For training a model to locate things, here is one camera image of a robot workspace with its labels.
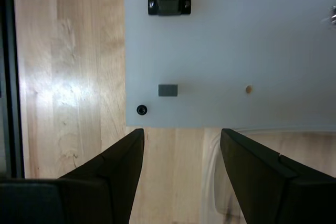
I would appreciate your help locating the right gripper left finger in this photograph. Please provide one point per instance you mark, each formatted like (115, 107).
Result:
(105, 182)

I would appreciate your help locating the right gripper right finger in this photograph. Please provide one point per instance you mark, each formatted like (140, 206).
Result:
(262, 182)

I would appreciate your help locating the clear plastic container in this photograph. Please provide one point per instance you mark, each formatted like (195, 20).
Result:
(214, 182)

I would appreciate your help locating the white task board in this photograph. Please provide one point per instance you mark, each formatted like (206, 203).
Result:
(236, 51)

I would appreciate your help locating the steel threaded stud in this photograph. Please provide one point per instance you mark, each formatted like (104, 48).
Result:
(333, 16)

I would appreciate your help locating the black frame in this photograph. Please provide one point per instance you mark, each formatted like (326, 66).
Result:
(10, 77)

